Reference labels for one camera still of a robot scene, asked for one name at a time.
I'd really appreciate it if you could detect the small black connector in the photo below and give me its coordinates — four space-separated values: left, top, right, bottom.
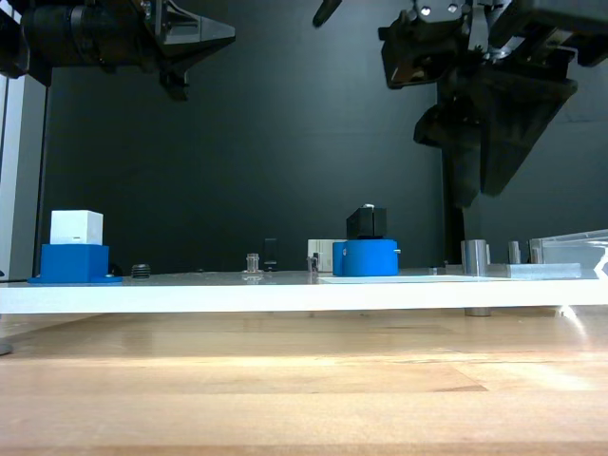
263 237 279 273

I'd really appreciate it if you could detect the clear plastic tub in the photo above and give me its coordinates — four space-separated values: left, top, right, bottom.
528 229 608 277

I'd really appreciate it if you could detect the white cube block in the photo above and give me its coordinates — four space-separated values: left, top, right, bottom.
49 209 105 247

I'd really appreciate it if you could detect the white base board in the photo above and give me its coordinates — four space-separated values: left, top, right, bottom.
0 269 608 315

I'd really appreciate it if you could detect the thin white sheet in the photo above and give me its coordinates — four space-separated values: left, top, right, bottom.
316 275 482 285

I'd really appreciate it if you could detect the grey frame post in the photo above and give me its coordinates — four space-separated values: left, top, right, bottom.
0 73 49 282

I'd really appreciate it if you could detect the black frame post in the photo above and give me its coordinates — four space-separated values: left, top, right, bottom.
435 85 466 268

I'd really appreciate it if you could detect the black block clamp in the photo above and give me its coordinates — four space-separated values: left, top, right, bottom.
346 202 388 239

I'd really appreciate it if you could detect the grey metal peg block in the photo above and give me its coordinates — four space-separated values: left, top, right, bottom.
445 261 582 279

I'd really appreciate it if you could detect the blue square socket base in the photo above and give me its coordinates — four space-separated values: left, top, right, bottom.
27 243 124 285

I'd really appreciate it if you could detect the blue round holder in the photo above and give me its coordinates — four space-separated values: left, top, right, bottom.
332 238 403 277

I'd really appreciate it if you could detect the white connector housing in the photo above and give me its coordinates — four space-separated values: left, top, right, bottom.
307 238 336 274

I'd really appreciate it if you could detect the large silver metal cylinder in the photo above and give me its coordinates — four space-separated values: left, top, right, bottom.
460 238 491 276

